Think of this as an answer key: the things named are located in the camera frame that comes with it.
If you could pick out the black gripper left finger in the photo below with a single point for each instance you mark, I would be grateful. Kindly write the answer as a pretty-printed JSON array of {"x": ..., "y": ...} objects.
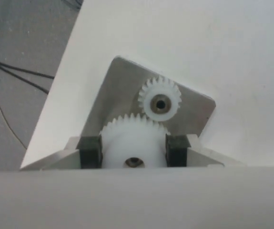
[{"x": 89, "y": 152}]

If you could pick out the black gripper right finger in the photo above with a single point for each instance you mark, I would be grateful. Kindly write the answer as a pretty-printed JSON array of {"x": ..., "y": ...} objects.
[{"x": 176, "y": 152}]

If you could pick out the white medium gear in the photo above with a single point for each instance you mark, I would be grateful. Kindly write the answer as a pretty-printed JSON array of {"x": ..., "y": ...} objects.
[{"x": 132, "y": 140}]

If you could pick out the white small gear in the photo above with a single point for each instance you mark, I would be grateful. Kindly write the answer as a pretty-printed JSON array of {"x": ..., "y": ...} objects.
[{"x": 151, "y": 109}]

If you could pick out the white task board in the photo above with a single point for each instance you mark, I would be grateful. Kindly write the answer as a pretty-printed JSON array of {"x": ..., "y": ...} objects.
[{"x": 198, "y": 35}]

